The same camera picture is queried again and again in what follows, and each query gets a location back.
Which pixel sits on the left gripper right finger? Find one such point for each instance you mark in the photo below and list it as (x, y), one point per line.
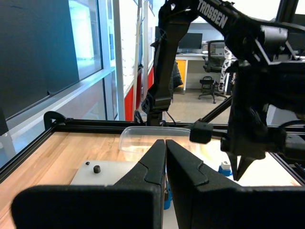
(238, 207)

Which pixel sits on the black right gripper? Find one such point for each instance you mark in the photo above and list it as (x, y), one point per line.
(201, 133)

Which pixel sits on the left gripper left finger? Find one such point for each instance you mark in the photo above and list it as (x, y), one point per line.
(95, 207)

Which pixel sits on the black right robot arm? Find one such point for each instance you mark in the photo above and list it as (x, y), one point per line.
(166, 71)

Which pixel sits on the blue and white plug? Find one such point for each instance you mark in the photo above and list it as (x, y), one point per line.
(225, 171)

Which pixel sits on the black round screw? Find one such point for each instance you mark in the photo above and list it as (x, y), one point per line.
(97, 169)

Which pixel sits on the white plastic board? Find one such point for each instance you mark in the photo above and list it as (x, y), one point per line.
(112, 171)

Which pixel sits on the blue connector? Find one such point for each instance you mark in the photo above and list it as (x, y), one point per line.
(167, 202)

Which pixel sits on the clear plastic tub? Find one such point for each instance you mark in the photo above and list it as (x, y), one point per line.
(133, 140)

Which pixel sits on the black rolling stool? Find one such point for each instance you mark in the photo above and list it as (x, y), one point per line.
(208, 83)

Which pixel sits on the white lattice stand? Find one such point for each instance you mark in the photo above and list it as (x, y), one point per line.
(224, 71)

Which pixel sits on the black office chair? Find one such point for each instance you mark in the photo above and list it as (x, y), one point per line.
(214, 64)

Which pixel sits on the black hanging jacket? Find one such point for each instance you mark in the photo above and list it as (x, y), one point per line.
(177, 76)

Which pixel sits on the yellow drawer cabinet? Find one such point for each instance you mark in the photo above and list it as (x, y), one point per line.
(182, 71)

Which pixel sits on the white office desk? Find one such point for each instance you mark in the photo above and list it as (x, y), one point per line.
(190, 56)

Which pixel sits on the black desk monitor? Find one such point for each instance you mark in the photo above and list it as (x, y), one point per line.
(190, 41)

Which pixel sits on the black aluminium frame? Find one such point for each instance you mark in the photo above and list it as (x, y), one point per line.
(95, 125)

